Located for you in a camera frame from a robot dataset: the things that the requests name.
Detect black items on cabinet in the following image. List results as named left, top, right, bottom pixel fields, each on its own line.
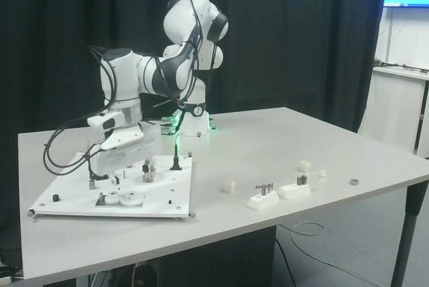
left=374, top=60, right=429, bottom=74

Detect white medium gear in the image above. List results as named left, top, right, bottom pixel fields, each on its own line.
left=103, top=191, right=121, bottom=206

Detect black curtain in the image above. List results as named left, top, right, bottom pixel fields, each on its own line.
left=0, top=0, right=391, bottom=268

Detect thin black rod on wire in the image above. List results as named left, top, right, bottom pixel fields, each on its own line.
left=151, top=97, right=187, bottom=110

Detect white large gear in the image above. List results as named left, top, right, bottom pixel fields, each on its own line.
left=119, top=191, right=145, bottom=208

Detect white task board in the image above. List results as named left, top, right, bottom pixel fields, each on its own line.
left=26, top=154, right=197, bottom=223

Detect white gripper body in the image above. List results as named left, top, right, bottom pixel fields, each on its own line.
left=90, top=128, right=165, bottom=176

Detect black upright plug with cable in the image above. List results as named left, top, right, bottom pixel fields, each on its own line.
left=170, top=134, right=182, bottom=171

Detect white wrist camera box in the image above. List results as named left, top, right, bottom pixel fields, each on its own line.
left=87, top=114, right=125, bottom=131

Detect grey floor cable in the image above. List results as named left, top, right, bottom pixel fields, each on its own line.
left=290, top=221, right=400, bottom=283

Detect beige metal connector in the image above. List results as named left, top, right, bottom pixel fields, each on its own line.
left=140, top=158, right=158, bottom=183

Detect white power strip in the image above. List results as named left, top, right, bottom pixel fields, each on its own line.
left=0, top=266, right=21, bottom=284

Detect black base cables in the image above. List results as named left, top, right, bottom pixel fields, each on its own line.
left=142, top=116, right=182, bottom=137

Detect black floor cable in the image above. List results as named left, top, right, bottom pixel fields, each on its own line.
left=274, top=238, right=293, bottom=287

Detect white square peg holder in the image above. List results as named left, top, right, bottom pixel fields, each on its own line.
left=278, top=183, right=312, bottom=200

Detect white cabinet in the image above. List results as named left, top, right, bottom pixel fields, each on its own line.
left=357, top=65, right=429, bottom=159

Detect white round peg holder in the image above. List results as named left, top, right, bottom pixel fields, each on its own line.
left=246, top=191, right=280, bottom=211

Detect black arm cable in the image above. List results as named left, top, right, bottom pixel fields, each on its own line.
left=42, top=0, right=222, bottom=176
left=46, top=0, right=221, bottom=172

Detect dark grey table leg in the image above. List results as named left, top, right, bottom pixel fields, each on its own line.
left=391, top=179, right=422, bottom=287

